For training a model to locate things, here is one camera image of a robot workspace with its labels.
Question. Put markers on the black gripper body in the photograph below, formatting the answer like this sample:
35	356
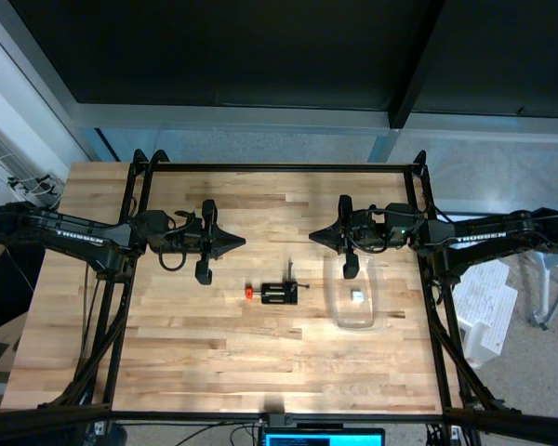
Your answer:
360	234
209	241

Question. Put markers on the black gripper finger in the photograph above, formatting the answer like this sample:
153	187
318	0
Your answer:
331	241
331	232
225	245
225	236

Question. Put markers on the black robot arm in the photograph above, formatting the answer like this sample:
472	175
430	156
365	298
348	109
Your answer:
74	234
479	237

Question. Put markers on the small white block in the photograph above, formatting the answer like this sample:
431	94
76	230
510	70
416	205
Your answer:
357	296

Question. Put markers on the black vise with red knob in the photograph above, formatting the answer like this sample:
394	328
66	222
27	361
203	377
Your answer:
279	293

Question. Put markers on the clear plastic tub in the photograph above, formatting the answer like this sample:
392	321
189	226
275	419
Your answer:
346	318

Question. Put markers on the laptop screen with blue edge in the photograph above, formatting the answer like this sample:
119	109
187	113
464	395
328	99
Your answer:
321	439

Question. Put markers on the brown cardboard box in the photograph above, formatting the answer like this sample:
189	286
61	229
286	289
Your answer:
9	332

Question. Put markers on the black metal frame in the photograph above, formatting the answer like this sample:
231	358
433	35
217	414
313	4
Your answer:
279	167

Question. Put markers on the black curved frame foot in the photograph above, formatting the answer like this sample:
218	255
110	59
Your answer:
421	160

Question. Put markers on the black low camera mount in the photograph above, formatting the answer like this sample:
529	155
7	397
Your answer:
275	418

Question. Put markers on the grey metal chair frame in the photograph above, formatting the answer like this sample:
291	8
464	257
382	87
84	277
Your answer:
543	297

